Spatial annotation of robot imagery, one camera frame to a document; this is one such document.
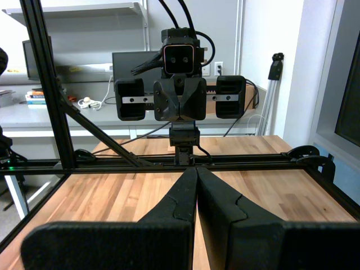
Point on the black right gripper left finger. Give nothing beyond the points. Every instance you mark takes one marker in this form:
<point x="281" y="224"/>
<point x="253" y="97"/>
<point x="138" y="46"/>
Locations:
<point x="112" y="244"/>

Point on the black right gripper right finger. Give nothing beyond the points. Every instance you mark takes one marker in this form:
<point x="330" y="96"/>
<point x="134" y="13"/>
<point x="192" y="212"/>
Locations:
<point x="281" y="247"/>

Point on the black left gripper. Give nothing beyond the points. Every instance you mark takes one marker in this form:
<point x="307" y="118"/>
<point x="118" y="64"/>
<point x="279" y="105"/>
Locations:
<point x="129" y="87"/>

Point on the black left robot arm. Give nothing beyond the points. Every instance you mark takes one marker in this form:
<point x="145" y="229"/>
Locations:
<point x="184" y="135"/>

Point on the black computer monitor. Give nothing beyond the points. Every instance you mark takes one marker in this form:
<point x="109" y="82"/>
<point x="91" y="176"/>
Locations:
<point x="126" y="64"/>
<point x="27" y="62"/>

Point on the black and silver tripod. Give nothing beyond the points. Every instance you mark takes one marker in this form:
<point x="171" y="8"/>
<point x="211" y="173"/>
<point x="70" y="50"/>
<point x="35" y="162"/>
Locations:
<point x="274" y="67"/>

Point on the white table leg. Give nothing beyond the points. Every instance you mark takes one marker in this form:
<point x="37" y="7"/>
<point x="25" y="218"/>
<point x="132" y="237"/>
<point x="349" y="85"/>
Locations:
<point x="17" y="197"/>

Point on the small red object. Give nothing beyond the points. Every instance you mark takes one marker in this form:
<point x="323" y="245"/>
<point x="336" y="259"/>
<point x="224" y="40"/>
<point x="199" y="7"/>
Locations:
<point x="71" y="98"/>

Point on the black device with green light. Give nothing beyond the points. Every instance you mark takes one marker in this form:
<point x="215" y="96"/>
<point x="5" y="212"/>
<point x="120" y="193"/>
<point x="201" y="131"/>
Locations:
<point x="8" y="149"/>

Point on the stack of books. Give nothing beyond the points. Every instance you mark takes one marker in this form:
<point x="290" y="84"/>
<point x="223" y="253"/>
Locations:
<point x="35" y="98"/>

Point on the grey office desk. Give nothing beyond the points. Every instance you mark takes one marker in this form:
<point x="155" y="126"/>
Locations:
<point x="33" y="115"/>

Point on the black rounded object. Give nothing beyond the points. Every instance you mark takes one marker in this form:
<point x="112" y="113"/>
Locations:
<point x="2" y="62"/>

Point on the white wall outlet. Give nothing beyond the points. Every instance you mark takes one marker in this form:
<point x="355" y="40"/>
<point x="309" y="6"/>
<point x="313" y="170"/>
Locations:
<point x="219" y="68"/>
<point x="206" y="71"/>

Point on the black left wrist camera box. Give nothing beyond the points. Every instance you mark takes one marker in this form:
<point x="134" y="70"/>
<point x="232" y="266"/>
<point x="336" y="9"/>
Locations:
<point x="178" y="59"/>

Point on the white shelf upright rail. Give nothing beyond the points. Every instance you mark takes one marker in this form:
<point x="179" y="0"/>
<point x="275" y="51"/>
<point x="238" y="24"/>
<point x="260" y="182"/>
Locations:
<point x="145" y="28"/>

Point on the black rounded frame bracket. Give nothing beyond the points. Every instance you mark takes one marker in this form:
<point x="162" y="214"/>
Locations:
<point x="303" y="151"/>
<point x="84" y="154"/>
<point x="320" y="166"/>

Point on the white wall conduit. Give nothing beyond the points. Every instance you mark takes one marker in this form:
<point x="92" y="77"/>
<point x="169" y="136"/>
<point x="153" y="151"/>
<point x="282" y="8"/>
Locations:
<point x="239" y="33"/>

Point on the black aluminium frame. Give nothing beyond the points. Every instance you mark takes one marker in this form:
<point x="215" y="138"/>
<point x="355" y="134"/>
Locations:
<point x="47" y="84"/>

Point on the white wall shelf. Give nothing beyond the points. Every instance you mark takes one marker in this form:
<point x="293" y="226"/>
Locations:
<point x="84" y="9"/>

